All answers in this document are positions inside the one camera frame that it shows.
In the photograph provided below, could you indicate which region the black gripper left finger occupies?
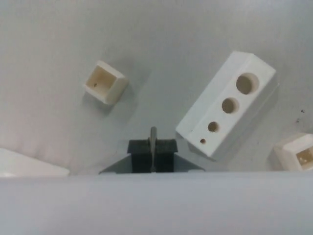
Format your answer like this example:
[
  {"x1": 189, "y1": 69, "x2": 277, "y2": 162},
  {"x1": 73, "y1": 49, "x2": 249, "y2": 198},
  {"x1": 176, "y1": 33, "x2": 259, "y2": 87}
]
[{"x1": 99, "y1": 139, "x2": 153, "y2": 175}]

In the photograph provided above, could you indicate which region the small cream plug holder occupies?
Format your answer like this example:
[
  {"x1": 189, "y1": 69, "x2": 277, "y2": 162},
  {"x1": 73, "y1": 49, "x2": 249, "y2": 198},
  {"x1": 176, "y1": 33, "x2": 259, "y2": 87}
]
[{"x1": 83, "y1": 60, "x2": 129, "y2": 106}]

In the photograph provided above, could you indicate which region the small white plug holder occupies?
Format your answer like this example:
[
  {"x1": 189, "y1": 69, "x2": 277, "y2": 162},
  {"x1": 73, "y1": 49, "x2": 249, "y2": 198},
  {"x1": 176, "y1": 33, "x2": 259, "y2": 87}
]
[{"x1": 273, "y1": 132, "x2": 313, "y2": 172}]

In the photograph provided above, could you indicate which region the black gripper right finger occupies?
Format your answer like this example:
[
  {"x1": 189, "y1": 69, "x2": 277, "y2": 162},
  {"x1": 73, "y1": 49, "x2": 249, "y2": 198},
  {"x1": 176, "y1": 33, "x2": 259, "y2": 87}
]
[{"x1": 154, "y1": 139, "x2": 206, "y2": 174}]

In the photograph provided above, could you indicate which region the white square peg holder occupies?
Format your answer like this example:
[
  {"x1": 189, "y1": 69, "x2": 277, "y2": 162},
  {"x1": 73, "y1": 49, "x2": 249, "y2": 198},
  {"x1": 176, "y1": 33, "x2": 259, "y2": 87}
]
[{"x1": 0, "y1": 147, "x2": 70, "y2": 178}]

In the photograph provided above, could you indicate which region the thin metal round peg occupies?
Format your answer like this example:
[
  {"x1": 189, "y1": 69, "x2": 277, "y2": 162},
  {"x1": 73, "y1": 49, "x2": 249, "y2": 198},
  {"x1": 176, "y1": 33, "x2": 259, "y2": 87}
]
[{"x1": 149, "y1": 126, "x2": 158, "y2": 173}]

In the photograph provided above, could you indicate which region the white round peg holder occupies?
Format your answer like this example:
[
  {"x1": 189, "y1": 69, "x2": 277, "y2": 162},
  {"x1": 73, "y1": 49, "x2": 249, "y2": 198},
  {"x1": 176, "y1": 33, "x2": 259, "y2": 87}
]
[{"x1": 175, "y1": 50, "x2": 280, "y2": 163}]

